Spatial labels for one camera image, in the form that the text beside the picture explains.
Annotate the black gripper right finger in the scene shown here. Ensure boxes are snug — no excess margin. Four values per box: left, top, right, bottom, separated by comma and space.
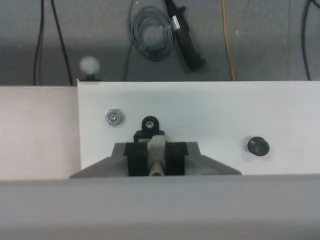
163, 141, 243, 177

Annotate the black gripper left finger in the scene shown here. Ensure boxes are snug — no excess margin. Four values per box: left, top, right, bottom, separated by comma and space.
69, 141, 151, 179

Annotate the grey Ethernet plug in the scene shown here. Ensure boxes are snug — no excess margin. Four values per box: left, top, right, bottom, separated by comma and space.
146, 135, 166, 177

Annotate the metal hex nut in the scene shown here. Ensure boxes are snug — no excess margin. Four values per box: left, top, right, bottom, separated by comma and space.
104, 108, 125, 127

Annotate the white task board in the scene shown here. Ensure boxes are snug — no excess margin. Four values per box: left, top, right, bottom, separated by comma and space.
76, 79, 320, 177

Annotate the black round knob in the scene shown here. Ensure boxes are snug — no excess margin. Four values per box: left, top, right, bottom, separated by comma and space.
246, 136, 270, 158

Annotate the grey marker ball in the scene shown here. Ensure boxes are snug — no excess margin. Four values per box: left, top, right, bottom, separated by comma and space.
79, 56, 102, 82

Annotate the black handle device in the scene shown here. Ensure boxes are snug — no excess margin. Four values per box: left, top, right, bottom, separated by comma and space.
164, 0, 207, 73

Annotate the grey coiled cable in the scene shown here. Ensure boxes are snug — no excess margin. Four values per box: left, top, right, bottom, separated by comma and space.
124, 6, 174, 81

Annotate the yellow cable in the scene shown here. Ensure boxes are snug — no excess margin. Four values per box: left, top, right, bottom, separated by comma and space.
221, 0, 236, 81

